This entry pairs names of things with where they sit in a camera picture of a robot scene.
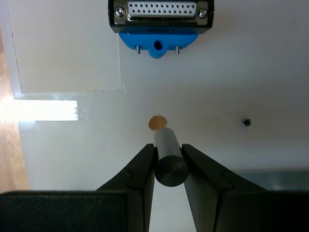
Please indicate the blue mounted D-sub connector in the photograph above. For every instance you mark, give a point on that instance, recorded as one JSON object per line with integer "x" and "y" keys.
{"x": 135, "y": 39}

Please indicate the dark metal cylinder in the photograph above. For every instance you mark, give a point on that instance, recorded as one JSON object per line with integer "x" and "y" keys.
{"x": 171, "y": 166}

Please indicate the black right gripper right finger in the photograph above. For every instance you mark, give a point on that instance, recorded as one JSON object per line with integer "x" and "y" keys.
{"x": 253, "y": 212}

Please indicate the small black screw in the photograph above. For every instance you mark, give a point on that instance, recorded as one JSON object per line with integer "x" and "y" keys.
{"x": 246, "y": 121}

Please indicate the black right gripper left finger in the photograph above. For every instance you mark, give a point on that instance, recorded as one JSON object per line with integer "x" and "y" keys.
{"x": 72, "y": 212}

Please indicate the white task board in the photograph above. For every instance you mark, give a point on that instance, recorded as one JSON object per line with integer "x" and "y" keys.
{"x": 217, "y": 84}

